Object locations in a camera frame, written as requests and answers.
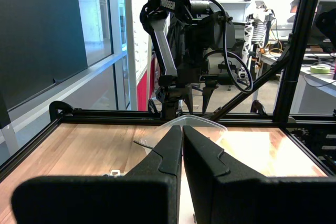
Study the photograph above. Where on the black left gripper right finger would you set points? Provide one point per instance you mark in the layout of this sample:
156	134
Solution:
249	203

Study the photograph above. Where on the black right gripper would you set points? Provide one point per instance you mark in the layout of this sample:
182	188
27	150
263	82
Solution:
194	61

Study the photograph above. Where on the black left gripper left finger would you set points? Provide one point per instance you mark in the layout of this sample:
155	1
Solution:
99	200

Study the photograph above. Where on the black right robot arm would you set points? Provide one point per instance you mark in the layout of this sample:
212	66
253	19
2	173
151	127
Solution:
162	45

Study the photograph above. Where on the clear plastic tub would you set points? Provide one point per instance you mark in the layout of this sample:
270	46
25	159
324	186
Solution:
199	123

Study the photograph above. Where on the white partition with red panel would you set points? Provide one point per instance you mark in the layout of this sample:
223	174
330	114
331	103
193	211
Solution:
139	58

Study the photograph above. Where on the white lattice structure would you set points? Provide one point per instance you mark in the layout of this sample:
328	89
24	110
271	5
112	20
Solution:
258	30

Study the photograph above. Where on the white desk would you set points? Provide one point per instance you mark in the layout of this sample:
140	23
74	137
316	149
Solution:
315	95

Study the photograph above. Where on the green tape roll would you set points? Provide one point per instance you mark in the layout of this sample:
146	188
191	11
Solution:
320	69

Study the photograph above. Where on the clear glass window pane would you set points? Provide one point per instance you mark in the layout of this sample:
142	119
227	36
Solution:
97	24

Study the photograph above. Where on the black computer monitor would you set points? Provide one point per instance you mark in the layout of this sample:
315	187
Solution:
328	2

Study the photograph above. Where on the dark glass window panel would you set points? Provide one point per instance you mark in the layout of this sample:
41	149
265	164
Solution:
39	37

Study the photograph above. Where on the black aluminium frame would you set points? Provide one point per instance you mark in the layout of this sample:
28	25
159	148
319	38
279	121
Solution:
105	113

